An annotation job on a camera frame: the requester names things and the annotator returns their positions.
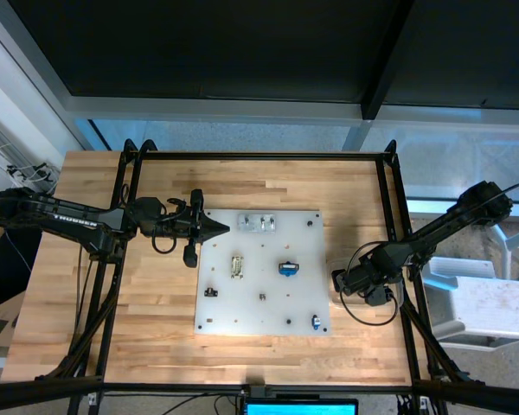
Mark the brown cardboard sheet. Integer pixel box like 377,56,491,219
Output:
0,290,27,359

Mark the black wall cable plug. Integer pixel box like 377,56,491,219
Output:
6,163,55,183

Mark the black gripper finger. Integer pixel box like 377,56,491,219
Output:
203,228,231,246
203,210,231,230

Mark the clear plastic tub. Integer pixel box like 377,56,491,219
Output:
327,258,404,310

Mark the white plastic board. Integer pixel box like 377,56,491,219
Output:
193,208,332,337

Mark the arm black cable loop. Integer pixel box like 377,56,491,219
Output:
151,227,177,255
340,242,400,327

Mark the black room column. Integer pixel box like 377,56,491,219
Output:
361,0,416,121

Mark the black metal frame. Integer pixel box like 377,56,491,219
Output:
0,137,519,415

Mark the silver aluminium bar block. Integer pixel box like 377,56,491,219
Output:
237,213,277,233

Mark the grey metal chair frame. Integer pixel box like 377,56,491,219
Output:
486,220,519,280

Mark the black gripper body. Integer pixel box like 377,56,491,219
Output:
331,267,394,308
172,188,206,269

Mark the screen with blue edge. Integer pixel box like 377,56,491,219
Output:
241,398,359,415

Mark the white plastic stool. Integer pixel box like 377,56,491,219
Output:
423,257,519,352

